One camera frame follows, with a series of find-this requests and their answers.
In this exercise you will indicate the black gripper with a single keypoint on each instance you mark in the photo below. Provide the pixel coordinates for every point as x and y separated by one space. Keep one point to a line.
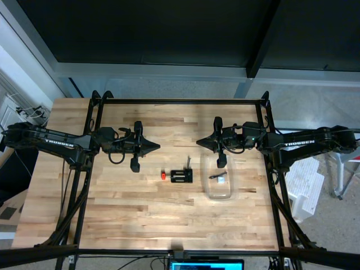
135 146
229 140

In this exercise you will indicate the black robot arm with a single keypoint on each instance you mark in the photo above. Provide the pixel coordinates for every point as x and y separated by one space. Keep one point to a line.
303 144
56 140

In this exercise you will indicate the small white block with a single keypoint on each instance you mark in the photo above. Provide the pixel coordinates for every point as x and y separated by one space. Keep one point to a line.
221 180

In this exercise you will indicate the black vise with red knob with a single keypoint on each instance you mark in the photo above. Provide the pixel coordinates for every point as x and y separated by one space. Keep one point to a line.
181 176

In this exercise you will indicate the clear plastic tub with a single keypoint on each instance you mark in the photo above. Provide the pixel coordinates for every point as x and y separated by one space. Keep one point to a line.
206 191

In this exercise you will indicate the white foam block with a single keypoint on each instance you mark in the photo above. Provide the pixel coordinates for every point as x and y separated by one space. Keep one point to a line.
305 182

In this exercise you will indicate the laptop screen with blue edge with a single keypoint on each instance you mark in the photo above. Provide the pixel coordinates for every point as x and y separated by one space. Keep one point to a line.
205 265

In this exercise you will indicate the grey metal stand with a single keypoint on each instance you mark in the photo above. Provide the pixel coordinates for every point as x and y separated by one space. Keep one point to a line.
339 180

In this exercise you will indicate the brown cardboard box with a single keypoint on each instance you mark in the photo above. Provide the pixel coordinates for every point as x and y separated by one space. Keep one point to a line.
11 225

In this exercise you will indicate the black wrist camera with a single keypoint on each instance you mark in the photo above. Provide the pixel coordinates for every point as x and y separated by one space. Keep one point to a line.
107 133
250 129

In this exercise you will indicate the black aluminium table frame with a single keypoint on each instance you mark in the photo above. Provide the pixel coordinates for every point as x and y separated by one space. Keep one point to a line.
180 101

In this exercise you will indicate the small black camera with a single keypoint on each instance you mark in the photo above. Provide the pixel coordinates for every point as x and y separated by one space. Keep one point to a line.
179 254

